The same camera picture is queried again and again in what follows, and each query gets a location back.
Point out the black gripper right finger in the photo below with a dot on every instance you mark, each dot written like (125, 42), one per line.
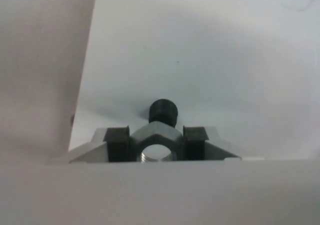
(196, 145)

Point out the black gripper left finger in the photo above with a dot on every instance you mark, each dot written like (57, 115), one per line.
(117, 145)

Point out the white task board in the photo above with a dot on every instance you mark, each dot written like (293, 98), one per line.
(37, 72)

